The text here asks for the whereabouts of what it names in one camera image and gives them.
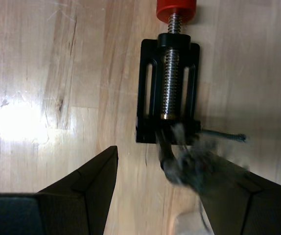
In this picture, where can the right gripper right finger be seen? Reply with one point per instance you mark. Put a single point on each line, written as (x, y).
(253, 203)

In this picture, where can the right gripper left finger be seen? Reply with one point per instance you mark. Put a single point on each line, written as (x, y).
(86, 195)

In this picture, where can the black clamp with red knob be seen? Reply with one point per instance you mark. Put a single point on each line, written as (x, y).
(168, 80)

